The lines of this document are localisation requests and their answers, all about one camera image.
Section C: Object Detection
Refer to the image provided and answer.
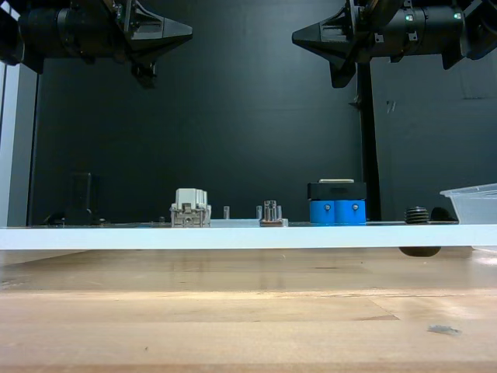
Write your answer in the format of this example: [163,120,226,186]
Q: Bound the black clamp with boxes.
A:
[41,173,105,228]

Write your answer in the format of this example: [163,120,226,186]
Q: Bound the white board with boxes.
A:
[0,221,497,252]

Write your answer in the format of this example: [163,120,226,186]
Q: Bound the grey metal wall post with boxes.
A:
[0,61,40,228]

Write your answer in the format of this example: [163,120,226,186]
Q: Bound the grey connector housing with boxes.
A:
[169,188,213,228]

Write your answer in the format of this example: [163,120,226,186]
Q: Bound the black rubber foot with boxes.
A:
[398,246,442,259]

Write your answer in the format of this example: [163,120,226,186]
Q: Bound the small silver socket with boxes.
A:
[259,199,285,228]

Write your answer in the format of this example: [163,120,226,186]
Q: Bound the clear plastic tub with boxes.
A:
[440,182,497,253]

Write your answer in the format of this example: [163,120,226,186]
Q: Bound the black M12 threaded stud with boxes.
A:
[405,206,429,225]

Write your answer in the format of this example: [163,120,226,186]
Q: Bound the black pillar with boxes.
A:
[348,61,384,223]

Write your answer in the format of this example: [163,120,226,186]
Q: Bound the blue and black connector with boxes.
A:
[307,178,368,226]

